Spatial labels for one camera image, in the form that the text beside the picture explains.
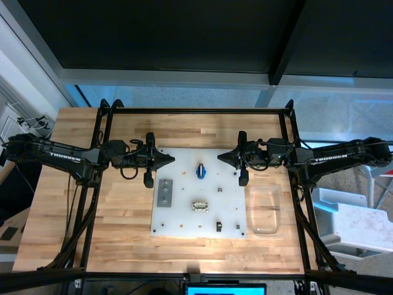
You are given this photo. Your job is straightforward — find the white step platform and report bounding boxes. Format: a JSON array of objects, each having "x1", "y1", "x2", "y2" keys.
[{"x1": 319, "y1": 203, "x2": 393, "y2": 262}]

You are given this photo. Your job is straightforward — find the grey window ledge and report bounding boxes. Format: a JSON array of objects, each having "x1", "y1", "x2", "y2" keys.
[{"x1": 58, "y1": 68, "x2": 393, "y2": 92}]

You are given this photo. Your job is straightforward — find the blue lit screen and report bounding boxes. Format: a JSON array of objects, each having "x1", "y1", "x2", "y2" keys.
[{"x1": 184, "y1": 282, "x2": 267, "y2": 295}]

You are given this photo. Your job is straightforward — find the black aluminium frame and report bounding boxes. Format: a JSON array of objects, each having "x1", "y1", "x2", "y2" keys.
[{"x1": 0, "y1": 98, "x2": 393, "y2": 295}]

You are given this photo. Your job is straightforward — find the black low camera mount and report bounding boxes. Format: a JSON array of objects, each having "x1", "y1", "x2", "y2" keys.
[{"x1": 187, "y1": 263, "x2": 202, "y2": 284}]

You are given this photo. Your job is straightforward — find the black vertical window post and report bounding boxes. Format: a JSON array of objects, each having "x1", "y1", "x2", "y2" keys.
[{"x1": 268, "y1": 0, "x2": 308, "y2": 86}]

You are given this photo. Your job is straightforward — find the white tube frame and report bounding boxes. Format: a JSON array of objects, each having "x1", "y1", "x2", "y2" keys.
[{"x1": 362, "y1": 164, "x2": 393, "y2": 210}]

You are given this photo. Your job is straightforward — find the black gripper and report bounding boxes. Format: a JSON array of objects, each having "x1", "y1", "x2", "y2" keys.
[
  {"x1": 217, "y1": 131, "x2": 262, "y2": 187},
  {"x1": 134, "y1": 132, "x2": 176, "y2": 189}
]

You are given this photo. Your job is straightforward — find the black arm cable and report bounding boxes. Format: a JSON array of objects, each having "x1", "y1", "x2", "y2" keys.
[
  {"x1": 119, "y1": 138, "x2": 144, "y2": 180},
  {"x1": 245, "y1": 138, "x2": 277, "y2": 171}
]

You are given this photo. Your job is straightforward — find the clear plastic tub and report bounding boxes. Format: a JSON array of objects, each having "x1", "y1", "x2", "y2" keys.
[{"x1": 248, "y1": 183, "x2": 285, "y2": 240}]

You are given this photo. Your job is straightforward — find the black flat pad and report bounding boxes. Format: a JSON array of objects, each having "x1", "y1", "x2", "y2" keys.
[{"x1": 1, "y1": 226, "x2": 18, "y2": 242}]

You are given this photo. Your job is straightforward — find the white cabinet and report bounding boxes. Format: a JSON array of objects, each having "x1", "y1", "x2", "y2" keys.
[{"x1": 0, "y1": 73, "x2": 59, "y2": 145}]

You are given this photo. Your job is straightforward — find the black white cable bundle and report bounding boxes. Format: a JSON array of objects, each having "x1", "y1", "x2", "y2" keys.
[{"x1": 17, "y1": 115, "x2": 55, "y2": 136}]

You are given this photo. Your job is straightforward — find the white taskboard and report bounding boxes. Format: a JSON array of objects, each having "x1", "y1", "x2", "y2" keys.
[{"x1": 150, "y1": 147, "x2": 248, "y2": 239}]

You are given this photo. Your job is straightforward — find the grey metal peg plate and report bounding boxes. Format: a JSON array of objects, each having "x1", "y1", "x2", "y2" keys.
[{"x1": 157, "y1": 178, "x2": 174, "y2": 208}]

